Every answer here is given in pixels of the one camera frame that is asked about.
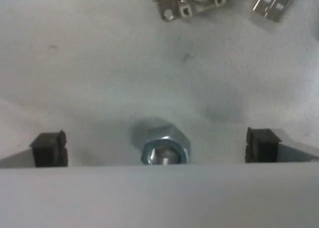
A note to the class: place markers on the metal hex bolt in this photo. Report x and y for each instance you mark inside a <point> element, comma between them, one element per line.
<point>163,150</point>

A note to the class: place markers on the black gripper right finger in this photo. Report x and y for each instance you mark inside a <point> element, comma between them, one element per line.
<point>264,148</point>

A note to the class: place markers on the metal USB plug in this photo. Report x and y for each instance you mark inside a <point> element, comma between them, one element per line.
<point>270,7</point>

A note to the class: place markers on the metal D-SUB plug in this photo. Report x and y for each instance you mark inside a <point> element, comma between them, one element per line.
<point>190,2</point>

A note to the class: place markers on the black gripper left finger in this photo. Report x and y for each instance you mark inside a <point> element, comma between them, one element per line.
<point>47,150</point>

